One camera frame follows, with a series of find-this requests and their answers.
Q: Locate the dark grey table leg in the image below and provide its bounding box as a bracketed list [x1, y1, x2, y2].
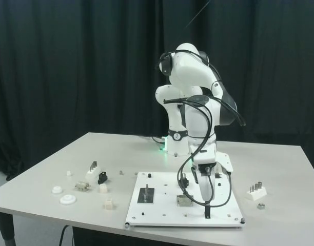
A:
[0, 210, 15, 246]

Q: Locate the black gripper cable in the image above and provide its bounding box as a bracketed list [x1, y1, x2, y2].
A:
[163, 98, 233, 207]

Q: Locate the white large gear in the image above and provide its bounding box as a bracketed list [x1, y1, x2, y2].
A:
[59, 195, 76, 206]

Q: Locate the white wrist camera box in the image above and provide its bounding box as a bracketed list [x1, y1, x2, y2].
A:
[192, 146, 216, 165]

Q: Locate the white round peg holder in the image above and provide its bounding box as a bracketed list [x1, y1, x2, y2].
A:
[245, 189, 268, 202]

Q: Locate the black cable at arm foot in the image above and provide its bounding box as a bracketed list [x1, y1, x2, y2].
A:
[146, 135, 168, 145]

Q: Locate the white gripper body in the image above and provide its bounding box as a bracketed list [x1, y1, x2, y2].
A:
[199, 173, 216, 206]

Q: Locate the black floor cable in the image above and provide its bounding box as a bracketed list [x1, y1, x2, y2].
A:
[59, 224, 73, 246]

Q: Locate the white task board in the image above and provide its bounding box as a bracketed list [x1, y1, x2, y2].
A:
[125, 171, 246, 229]

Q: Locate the thin black overhead cable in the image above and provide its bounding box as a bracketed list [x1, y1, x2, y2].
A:
[184, 0, 207, 29]

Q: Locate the black curtain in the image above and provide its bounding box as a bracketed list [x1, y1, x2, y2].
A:
[0, 0, 314, 177]

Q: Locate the metal waterproof plug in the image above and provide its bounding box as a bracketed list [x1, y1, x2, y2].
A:
[74, 181, 92, 193]

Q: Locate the white square peg holder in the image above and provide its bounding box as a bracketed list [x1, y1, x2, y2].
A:
[84, 168, 100, 181]

